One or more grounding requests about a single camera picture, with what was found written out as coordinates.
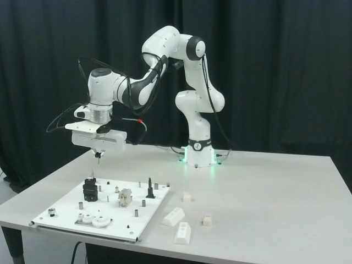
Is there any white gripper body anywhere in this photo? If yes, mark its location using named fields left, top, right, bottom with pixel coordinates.
left=71, top=129, right=128, bottom=153

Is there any long white peg holder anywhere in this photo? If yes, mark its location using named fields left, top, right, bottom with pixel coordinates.
left=162, top=207, right=186, bottom=228
left=173, top=222, right=192, bottom=245

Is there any flat white mounting plate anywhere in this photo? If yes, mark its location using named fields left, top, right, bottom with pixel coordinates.
left=64, top=122, right=100, bottom=133

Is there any black D-SUB plug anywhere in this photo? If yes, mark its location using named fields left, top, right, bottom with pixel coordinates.
left=81, top=178, right=99, bottom=203

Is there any beige waterproof plug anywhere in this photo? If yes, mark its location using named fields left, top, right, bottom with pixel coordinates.
left=118, top=188, right=133, bottom=208

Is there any white task board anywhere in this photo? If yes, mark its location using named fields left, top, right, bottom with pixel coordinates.
left=29, top=177, right=172, bottom=244

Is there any white large gear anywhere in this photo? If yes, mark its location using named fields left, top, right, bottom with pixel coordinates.
left=92, top=216, right=110, bottom=229

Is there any dark grey table leg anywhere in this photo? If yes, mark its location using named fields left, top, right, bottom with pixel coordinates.
left=0, top=225, right=24, bottom=264

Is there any black curtain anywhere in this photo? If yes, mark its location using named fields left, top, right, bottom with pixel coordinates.
left=0, top=0, right=352, bottom=199

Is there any silver wrist ring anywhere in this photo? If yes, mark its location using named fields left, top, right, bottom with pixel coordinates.
left=88, top=107, right=113, bottom=125

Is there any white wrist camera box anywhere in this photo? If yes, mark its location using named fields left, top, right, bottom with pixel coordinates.
left=73, top=106, right=92, bottom=121

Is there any black looped cable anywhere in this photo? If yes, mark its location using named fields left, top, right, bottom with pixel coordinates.
left=46, top=103, right=89, bottom=138
left=49, top=104, right=88, bottom=136

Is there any black thick cable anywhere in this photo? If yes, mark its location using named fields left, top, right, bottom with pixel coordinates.
left=72, top=241, right=86, bottom=264

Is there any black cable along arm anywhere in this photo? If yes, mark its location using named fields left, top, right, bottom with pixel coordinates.
left=78, top=53, right=221, bottom=155

